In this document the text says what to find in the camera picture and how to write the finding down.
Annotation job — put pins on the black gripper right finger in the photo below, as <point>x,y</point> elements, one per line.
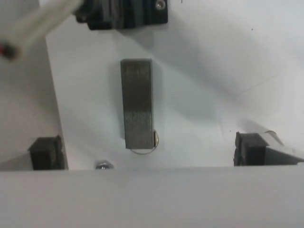
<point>249,152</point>

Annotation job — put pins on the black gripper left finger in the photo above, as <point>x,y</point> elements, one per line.
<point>45,154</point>

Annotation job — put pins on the metal square peg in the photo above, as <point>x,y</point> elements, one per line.
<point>137,104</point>

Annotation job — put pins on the white task board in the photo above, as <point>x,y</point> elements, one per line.
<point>194,78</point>

